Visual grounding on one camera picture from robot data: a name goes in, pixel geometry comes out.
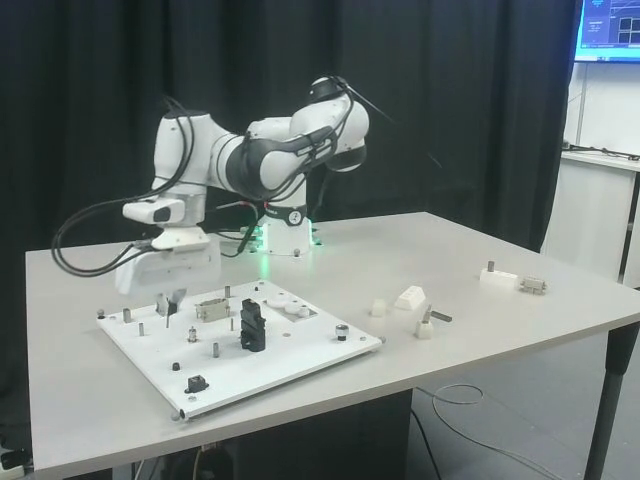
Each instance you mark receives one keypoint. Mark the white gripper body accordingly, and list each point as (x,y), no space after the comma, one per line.
(170,267)

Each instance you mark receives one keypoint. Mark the thin metal round peg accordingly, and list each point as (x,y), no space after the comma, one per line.
(168,320)

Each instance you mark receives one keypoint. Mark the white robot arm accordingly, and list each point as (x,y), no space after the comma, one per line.
(280,155)

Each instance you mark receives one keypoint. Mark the thick metal round peg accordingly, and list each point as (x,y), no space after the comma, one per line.
(126,315)

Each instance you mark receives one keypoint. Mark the small white peg holder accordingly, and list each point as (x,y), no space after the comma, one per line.
(425,330)

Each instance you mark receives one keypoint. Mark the dark square metal peg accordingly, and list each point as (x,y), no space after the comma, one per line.
(443,315)

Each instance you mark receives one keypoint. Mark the long white peg holder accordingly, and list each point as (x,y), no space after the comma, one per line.
(497,278)

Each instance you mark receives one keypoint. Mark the metal BNC plug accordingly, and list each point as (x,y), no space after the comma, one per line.
(191,336)

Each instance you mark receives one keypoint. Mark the black D-SUB plug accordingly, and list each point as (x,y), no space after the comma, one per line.
(252,325)

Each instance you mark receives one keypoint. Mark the white large gear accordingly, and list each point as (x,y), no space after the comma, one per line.
(278,301)

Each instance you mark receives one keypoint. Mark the white task board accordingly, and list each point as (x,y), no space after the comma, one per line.
(280,350)

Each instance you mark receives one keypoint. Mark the white medium gear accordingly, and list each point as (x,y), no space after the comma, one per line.
(300,311)

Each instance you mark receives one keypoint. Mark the metal bolt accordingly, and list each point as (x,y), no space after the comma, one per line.
(341,331)

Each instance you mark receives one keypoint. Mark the black box under table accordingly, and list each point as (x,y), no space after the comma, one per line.
(320,440)

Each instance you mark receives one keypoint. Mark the white trapezoid holder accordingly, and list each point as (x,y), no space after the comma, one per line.
(409,298)

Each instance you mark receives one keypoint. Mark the black curtain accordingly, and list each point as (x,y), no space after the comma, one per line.
(450,125)

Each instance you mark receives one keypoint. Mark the beige metal connector plug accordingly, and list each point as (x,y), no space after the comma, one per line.
(531,285)

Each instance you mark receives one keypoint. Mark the white cabinet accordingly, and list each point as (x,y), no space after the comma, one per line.
(595,215)

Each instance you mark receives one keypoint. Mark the black table leg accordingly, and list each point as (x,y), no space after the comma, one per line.
(607,400)

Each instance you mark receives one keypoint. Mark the blue screen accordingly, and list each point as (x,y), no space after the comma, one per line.
(609,30)

